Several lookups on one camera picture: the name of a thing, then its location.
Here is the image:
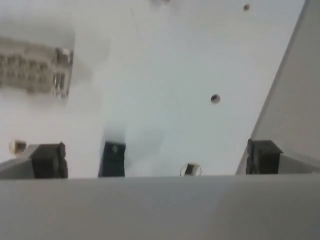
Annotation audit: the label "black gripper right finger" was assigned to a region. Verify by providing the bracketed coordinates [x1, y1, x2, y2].
[246, 138, 320, 176]

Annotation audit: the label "white task board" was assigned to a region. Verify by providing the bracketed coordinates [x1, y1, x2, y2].
[0, 0, 307, 180]

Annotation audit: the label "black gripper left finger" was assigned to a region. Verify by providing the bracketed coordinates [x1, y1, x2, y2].
[0, 141, 69, 180]

